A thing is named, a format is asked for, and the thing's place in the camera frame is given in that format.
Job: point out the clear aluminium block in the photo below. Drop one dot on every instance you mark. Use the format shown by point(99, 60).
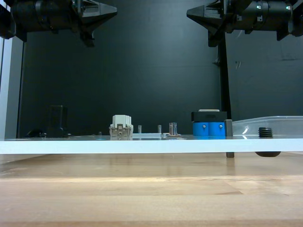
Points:
point(146, 136)

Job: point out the blue connector mount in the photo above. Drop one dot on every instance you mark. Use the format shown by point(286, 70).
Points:
point(201, 132)

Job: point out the black clamp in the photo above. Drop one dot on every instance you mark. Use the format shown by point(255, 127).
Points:
point(56, 118)

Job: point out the clear plastic tub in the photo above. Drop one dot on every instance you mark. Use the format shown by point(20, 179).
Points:
point(284, 125)

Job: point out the black connector housing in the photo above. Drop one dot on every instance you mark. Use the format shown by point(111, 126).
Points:
point(208, 117)

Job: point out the black upright post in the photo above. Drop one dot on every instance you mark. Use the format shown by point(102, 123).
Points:
point(224, 82)

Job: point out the white plastic board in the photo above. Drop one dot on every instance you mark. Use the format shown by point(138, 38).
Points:
point(71, 146)

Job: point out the grey square bar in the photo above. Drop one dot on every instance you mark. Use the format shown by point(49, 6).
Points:
point(228, 127)

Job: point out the silver post screw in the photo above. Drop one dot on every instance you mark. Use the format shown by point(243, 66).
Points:
point(139, 128)
point(159, 128)

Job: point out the black rubber board foot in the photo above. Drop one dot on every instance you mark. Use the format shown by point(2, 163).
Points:
point(267, 154)

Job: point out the silver connector insert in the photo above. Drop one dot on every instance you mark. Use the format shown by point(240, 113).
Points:
point(208, 110)

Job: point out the grey connector housing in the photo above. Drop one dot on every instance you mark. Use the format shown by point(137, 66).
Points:
point(120, 123)

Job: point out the silver metal terminal post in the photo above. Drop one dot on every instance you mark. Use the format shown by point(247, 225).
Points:
point(174, 128)

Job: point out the grey partition frame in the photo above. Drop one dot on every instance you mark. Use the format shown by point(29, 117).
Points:
point(11, 94)

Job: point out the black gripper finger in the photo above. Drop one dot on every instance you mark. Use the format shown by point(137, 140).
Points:
point(209, 23)
point(208, 11)
point(97, 21)
point(99, 10)

